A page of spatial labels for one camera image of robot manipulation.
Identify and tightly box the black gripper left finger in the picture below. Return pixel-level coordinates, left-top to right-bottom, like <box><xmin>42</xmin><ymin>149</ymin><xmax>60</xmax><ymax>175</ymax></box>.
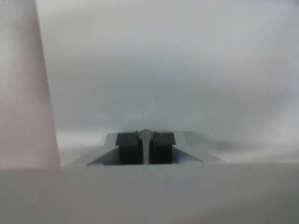
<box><xmin>86</xmin><ymin>131</ymin><xmax>143</xmax><ymax>166</ymax></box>

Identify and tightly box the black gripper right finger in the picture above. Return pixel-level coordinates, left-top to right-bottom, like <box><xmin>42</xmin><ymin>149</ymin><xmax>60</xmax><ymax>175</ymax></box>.
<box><xmin>149</xmin><ymin>131</ymin><xmax>203</xmax><ymax>165</ymax></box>

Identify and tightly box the white task board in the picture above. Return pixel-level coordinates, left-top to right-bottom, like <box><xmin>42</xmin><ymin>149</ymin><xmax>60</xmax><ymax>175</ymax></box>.
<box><xmin>0</xmin><ymin>0</ymin><xmax>62</xmax><ymax>169</ymax></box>

